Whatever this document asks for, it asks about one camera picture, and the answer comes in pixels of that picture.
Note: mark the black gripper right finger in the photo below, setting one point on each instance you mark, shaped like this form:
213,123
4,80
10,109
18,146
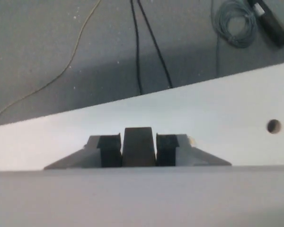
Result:
166,151

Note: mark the black floor box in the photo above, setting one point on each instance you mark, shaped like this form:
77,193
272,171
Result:
272,26

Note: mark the white task board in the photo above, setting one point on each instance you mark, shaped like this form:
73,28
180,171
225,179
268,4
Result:
203,106

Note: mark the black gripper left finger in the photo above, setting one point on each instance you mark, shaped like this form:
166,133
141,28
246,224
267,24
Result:
110,151

